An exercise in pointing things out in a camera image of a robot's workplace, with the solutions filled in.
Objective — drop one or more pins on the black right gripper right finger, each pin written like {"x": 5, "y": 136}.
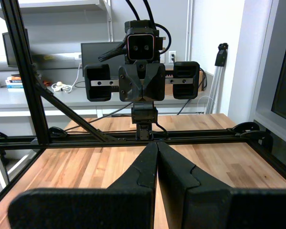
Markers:
{"x": 228, "y": 210}

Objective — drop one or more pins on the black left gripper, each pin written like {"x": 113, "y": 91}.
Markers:
{"x": 97, "y": 93}

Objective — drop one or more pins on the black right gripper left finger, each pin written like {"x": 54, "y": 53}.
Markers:
{"x": 85, "y": 207}

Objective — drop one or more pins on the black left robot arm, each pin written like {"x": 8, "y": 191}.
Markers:
{"x": 144, "y": 114}

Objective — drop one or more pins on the large black computer monitor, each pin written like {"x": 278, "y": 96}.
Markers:
{"x": 97, "y": 57}

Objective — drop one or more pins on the black and silver tripod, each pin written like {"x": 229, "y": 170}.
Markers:
{"x": 220, "y": 59}

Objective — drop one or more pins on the small orange tool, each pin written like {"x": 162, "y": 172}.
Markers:
{"x": 47, "y": 83}

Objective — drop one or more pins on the stack of books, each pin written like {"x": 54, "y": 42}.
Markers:
{"x": 14, "y": 84}

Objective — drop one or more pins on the grey desk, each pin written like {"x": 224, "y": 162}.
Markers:
{"x": 14, "y": 100}

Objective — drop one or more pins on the small black computer monitor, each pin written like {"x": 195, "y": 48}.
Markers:
{"x": 10, "y": 50}

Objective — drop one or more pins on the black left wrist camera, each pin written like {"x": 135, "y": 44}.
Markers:
{"x": 140, "y": 47}

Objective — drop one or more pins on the white wall outlet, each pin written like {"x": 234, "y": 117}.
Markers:
{"x": 172, "y": 57}

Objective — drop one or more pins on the white wall shelf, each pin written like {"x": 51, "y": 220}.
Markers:
{"x": 62, "y": 4}

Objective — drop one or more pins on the black metal frame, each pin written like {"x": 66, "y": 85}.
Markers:
{"x": 26, "y": 71}

